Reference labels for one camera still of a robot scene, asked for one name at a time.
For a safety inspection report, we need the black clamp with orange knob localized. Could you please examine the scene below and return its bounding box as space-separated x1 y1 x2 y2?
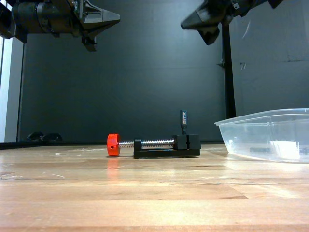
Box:
106 133 202 160

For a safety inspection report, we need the black curved cable loop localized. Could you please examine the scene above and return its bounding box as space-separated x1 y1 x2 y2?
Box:
26 131 44 142
41 132 63 142

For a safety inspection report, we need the black metal frame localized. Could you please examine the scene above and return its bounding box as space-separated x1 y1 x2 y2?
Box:
0 23 237 151

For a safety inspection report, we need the black USB-C socket adapter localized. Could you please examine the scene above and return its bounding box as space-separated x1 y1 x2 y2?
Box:
179 110 188 135

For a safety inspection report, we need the small white block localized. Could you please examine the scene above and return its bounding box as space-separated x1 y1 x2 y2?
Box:
269 139 300 160

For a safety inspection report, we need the clear plastic container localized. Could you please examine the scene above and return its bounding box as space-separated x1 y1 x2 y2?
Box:
213 107 309 165

